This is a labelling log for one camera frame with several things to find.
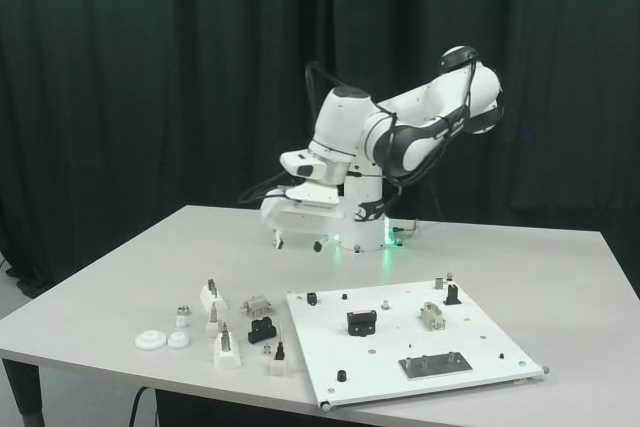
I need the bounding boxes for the white round peg holder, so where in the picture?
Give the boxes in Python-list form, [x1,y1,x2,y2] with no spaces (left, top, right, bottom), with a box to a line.
[212,337,244,371]

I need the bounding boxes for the dark grey table leg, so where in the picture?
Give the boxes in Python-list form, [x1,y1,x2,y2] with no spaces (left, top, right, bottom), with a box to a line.
[1,357,42,427]

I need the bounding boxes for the white square peg holder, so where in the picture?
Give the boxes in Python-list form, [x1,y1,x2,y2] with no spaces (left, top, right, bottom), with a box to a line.
[198,283,227,312]

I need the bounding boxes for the grey cable connector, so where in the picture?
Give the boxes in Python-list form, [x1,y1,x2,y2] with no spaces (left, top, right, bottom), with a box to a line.
[389,219,421,238]

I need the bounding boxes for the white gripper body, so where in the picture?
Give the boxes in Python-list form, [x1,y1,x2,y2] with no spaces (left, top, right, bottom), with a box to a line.
[258,190,347,239]

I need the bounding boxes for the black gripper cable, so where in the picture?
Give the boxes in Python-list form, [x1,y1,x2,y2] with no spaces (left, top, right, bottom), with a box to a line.
[236,170,301,204]

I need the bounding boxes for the black curtain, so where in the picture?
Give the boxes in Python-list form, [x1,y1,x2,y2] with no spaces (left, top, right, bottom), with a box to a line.
[0,0,640,298]

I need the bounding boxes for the white task board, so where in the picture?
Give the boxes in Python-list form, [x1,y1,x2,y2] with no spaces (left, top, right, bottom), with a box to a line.
[285,270,550,411]

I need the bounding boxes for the white large gear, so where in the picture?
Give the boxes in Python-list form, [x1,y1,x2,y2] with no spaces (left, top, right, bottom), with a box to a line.
[133,329,169,351]

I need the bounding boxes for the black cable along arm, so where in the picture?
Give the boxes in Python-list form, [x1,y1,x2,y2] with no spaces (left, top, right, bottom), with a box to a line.
[305,48,480,158]

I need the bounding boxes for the white camera box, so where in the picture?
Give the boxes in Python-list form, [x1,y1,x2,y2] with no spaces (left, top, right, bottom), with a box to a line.
[278,148,327,181]

